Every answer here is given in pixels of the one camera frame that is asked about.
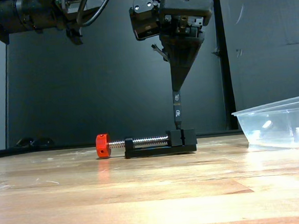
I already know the black vise with orange knob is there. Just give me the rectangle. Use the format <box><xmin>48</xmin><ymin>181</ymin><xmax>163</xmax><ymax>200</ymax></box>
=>
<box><xmin>94</xmin><ymin>126</ymin><xmax>199</xmax><ymax>162</ymax></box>

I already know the clear plastic tub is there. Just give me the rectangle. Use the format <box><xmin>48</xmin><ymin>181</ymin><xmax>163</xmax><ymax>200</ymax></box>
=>
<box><xmin>230</xmin><ymin>95</ymin><xmax>299</xmax><ymax>155</ymax></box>

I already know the black aluminium frame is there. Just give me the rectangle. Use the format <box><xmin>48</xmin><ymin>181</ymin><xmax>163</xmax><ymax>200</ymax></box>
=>
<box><xmin>0</xmin><ymin>0</ymin><xmax>241</xmax><ymax>158</ymax></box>

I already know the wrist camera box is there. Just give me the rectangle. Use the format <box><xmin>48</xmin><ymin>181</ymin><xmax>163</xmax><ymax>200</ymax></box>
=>
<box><xmin>128</xmin><ymin>4</ymin><xmax>161</xmax><ymax>42</ymax></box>

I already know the black looped cable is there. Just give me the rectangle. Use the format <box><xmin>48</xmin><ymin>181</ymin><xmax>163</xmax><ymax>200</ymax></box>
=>
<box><xmin>74</xmin><ymin>0</ymin><xmax>117</xmax><ymax>28</ymax></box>

